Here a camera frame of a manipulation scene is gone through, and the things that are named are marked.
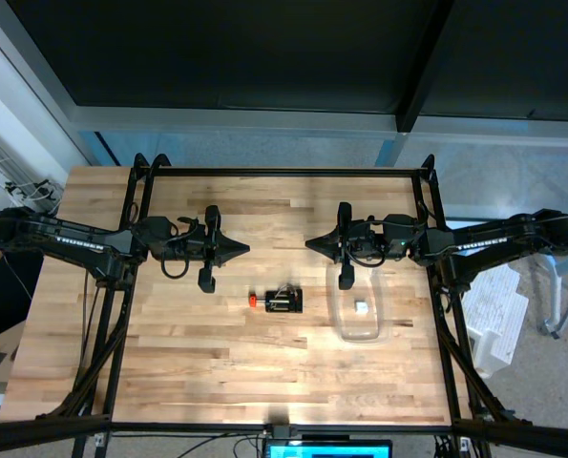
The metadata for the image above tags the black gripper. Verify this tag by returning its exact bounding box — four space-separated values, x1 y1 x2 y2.
172 204 252 294
305 201 387 292

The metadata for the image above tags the black clamp vise red knob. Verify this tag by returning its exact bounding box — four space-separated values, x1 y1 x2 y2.
248 287 305 315

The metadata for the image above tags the clear plastic tub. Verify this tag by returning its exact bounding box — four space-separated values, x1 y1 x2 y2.
326 257 393 345

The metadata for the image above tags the white moulded block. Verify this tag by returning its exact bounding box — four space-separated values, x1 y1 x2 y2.
459 265 533 381

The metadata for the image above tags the blue laptop screen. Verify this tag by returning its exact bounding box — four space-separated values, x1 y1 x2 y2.
263 439 393 458

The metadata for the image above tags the grey metal stand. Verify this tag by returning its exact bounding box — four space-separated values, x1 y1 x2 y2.
531 240 568 341

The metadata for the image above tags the cardboard box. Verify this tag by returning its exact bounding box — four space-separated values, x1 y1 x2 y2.
0 319 27 383

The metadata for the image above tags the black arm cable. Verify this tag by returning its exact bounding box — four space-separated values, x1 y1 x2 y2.
345 215 390 269
160 215 206 281

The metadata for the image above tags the black metal frame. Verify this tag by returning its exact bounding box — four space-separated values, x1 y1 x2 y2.
0 152 568 458

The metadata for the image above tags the black table-level camera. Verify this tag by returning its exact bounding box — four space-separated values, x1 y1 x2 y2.
267 417 298 438

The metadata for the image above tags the black cable bundle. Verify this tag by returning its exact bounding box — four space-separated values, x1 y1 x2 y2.
4 178 60 204

